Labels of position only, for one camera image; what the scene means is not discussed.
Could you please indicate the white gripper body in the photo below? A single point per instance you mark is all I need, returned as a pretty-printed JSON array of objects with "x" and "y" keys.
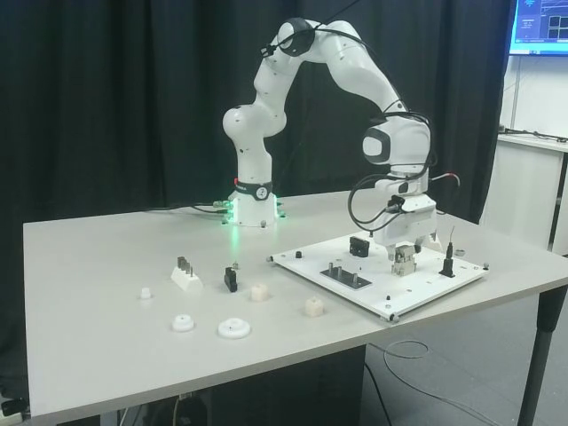
[{"x": 406, "y": 222}]

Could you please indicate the grey metal waterproof plug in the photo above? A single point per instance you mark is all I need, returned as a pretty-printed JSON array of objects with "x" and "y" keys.
[{"x": 404, "y": 255}]

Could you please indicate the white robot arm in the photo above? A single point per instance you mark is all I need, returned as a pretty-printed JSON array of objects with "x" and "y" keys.
[{"x": 253, "y": 177}]

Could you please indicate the white round peg holder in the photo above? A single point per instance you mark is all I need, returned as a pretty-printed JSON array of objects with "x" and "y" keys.
[{"x": 436, "y": 242}]

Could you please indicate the black USB plug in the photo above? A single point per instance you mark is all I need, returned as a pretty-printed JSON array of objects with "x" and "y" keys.
[{"x": 448, "y": 255}]

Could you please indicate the white task board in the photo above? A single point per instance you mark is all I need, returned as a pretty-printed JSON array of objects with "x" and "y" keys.
[{"x": 421, "y": 288}]

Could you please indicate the small metal nut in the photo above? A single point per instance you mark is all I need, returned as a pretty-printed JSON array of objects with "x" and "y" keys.
[{"x": 460, "y": 253}]

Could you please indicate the small white plug holder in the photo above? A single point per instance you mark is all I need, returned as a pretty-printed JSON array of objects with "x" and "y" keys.
[
  {"x": 262, "y": 294},
  {"x": 314, "y": 307}
]

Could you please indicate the white cabinet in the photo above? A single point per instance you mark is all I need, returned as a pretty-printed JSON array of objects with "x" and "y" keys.
[{"x": 523, "y": 186}]

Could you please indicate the black table leg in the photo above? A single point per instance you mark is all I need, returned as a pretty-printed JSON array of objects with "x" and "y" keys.
[{"x": 543, "y": 337}]

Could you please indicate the metal BNC plug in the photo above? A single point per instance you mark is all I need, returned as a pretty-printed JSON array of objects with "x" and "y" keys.
[{"x": 235, "y": 266}]

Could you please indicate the black D-SUB plug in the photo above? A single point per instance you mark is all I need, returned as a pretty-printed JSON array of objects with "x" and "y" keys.
[{"x": 230, "y": 281}]

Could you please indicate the black box under table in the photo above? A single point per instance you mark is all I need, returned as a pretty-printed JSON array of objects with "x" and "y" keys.
[{"x": 288, "y": 390}]

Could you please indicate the white large gear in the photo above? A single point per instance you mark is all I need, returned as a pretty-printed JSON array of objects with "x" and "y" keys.
[{"x": 234, "y": 330}]

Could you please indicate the white square peg holder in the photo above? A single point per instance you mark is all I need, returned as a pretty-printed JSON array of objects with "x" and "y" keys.
[{"x": 188, "y": 281}]

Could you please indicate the large metal square peg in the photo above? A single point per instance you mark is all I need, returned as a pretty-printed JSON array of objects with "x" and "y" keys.
[{"x": 181, "y": 263}]

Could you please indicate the white medium gear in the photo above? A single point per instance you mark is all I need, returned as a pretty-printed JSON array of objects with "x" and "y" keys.
[{"x": 183, "y": 324}]

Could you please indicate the blue screen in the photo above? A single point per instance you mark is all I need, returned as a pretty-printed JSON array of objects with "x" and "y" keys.
[{"x": 541, "y": 26}]

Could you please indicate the white small gear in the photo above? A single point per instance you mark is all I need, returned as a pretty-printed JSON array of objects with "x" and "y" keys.
[{"x": 144, "y": 294}]

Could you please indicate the black curtain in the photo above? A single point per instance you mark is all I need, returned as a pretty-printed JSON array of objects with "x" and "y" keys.
[{"x": 111, "y": 89}]

